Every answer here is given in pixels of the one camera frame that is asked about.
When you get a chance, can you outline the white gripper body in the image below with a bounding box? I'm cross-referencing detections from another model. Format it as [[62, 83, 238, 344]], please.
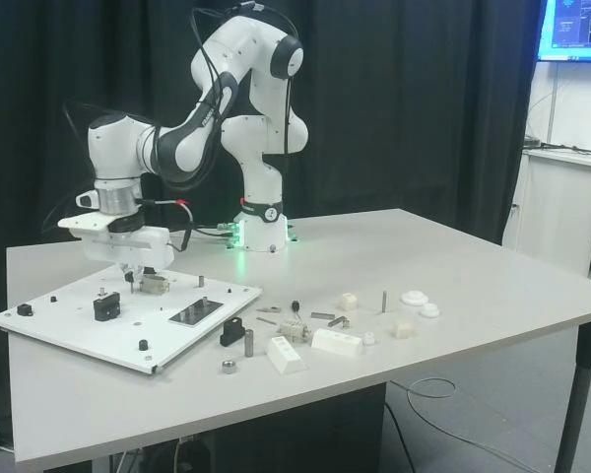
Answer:
[[82, 226, 175, 273]]

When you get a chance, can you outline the white peg holder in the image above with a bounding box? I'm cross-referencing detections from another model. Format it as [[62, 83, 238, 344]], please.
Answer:
[[310, 328, 366, 358], [266, 335, 309, 374]]

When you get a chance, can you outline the white task board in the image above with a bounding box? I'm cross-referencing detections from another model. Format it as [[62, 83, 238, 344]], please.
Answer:
[[0, 268, 265, 376]]

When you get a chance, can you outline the black plug block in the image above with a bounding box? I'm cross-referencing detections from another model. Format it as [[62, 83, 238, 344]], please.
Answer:
[[220, 318, 245, 347]]

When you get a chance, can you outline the white large gear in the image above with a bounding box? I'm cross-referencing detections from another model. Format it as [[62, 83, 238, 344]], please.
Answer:
[[399, 290, 429, 309]]

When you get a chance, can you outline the black curtain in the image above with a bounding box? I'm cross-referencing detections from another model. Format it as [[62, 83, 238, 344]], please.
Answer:
[[0, 0, 548, 444]]

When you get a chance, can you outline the white cabinet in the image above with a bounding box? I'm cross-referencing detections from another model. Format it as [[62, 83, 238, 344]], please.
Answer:
[[500, 146, 591, 286]]

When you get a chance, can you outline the black table leg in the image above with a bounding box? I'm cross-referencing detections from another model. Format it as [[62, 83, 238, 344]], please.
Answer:
[[555, 318, 591, 473]]

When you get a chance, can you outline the blue screen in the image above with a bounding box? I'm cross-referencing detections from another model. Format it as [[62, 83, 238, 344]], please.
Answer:
[[537, 0, 591, 64]]

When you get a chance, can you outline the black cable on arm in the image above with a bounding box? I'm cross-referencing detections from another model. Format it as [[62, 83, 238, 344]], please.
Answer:
[[61, 4, 301, 193]]

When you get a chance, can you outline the grey floor cable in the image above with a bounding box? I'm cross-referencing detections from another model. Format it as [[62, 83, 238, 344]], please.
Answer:
[[384, 376, 558, 473]]

